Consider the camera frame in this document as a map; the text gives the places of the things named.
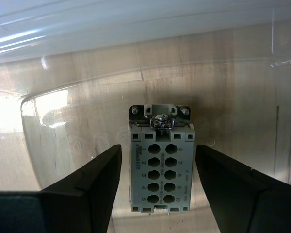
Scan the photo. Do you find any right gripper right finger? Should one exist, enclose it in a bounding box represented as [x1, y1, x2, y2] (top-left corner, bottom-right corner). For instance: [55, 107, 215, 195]
[195, 144, 291, 233]

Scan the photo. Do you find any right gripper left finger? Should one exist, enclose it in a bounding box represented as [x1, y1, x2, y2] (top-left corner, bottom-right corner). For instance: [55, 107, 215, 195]
[0, 144, 123, 233]

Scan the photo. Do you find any light grey HAN10E connector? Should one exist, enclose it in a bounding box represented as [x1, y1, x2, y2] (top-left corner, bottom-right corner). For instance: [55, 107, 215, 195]
[129, 103, 195, 215]

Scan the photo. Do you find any clear plastic tub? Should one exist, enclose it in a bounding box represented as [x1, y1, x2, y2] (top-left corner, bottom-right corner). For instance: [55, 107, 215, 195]
[0, 0, 291, 233]

